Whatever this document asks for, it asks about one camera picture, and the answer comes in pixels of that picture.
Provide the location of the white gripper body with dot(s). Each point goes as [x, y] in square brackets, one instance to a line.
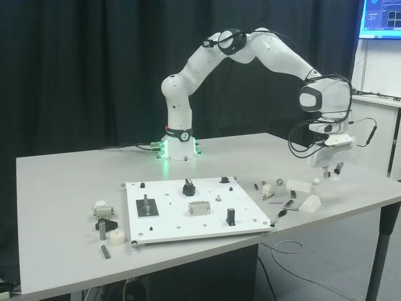
[333, 155]

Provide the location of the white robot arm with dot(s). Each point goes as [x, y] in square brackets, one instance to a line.
[177, 119]

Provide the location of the white small gear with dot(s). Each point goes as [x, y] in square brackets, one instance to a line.
[316, 181]

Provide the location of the white medium gear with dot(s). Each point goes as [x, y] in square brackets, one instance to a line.
[101, 202]

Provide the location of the white peg holder block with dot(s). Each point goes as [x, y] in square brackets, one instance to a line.
[299, 185]
[310, 203]

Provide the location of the dark metal square peg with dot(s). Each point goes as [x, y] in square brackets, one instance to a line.
[293, 194]

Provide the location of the white cabinet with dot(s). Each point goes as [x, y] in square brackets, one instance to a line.
[376, 138]

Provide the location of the metal BNC plug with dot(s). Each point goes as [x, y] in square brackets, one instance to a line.
[279, 181]

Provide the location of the metal round peg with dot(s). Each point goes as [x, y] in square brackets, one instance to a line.
[274, 202]
[101, 234]
[294, 209]
[105, 251]

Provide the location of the metal bolt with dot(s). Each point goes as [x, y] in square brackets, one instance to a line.
[266, 197]

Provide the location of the black table leg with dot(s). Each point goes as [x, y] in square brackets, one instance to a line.
[380, 251]

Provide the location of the white task board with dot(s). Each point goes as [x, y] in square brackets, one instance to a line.
[194, 225]

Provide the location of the blue screen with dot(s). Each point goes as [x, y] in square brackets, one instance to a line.
[380, 19]

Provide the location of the black under-table panel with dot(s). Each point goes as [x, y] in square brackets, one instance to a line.
[188, 276]

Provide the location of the beige waterproof plug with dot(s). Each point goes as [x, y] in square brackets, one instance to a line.
[104, 211]

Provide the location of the black curtains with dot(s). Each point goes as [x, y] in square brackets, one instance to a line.
[78, 78]

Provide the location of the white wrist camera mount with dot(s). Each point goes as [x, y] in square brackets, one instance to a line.
[340, 140]

